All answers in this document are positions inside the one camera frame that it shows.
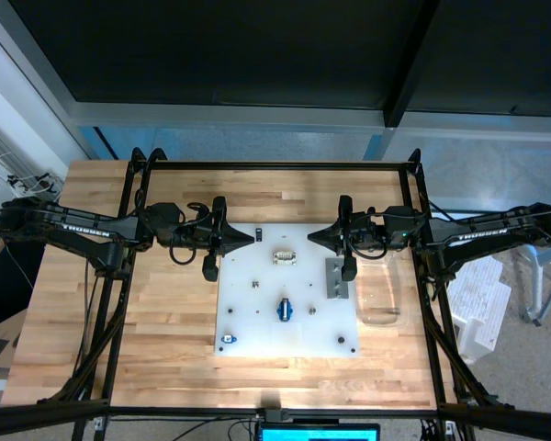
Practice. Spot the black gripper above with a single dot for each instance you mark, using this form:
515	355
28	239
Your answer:
202	239
360	234

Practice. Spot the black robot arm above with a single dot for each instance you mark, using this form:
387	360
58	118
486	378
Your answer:
477	234
92	232

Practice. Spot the white taskboard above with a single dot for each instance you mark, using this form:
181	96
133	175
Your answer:
248	321

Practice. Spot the black rectangular socket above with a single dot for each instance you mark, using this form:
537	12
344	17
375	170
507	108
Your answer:
259	234

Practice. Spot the grey metal block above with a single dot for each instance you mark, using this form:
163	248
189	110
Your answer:
333	280

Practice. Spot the beige connector housing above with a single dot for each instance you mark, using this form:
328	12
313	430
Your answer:
284	257

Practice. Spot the clear plastic tub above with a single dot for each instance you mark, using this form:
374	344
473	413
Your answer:
378	294

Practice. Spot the blue round holder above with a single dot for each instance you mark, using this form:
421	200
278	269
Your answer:
277	311

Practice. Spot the blue square holder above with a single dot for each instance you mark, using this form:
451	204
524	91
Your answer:
234	340

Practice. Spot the white foam block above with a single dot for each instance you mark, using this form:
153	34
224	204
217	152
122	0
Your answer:
482	298

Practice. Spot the laptop screen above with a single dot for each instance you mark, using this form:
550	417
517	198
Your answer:
317	434

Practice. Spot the grey metal stand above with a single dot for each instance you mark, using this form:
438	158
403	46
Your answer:
536	294

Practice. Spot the cardboard box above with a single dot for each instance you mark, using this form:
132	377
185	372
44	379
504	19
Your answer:
9	331

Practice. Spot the black aluminium frame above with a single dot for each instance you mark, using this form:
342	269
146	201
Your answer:
257	166

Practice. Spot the black table-level camera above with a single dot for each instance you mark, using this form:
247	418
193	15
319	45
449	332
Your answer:
273	413

